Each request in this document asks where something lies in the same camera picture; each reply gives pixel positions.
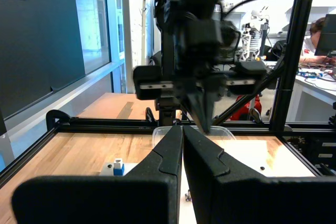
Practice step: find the person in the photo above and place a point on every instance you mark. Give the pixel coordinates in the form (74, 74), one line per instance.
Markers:
(311, 43)

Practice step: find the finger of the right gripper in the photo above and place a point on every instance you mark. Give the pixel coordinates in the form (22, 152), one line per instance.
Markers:
(197, 108)
(210, 103)

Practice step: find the blue socket block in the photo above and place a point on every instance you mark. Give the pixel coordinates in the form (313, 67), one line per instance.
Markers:
(118, 169)

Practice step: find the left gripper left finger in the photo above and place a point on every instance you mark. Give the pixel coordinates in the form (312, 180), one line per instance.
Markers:
(105, 197)

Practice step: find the clear plastic container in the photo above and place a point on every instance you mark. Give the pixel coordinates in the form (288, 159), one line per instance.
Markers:
(225, 132)

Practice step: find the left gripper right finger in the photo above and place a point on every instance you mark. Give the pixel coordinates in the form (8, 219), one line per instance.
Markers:
(262, 200)

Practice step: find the small steel fitting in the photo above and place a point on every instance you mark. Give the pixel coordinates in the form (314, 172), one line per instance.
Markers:
(187, 195)

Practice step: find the white task board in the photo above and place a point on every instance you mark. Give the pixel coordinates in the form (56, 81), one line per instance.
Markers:
(249, 155)

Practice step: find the white desk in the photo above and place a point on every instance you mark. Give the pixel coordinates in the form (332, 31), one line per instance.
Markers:
(315, 90)

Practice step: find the black frame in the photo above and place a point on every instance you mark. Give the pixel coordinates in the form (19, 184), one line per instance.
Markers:
(288, 77)

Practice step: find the white humanoid robot figure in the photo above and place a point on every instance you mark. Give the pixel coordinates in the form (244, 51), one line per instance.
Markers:
(253, 40)

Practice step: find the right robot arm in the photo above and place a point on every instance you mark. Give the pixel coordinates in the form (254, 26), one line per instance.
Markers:
(183, 24)

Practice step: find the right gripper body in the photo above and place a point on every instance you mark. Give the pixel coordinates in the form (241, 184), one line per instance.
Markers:
(149, 82)

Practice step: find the black computer monitor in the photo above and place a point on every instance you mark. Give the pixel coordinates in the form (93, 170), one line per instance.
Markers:
(326, 35)

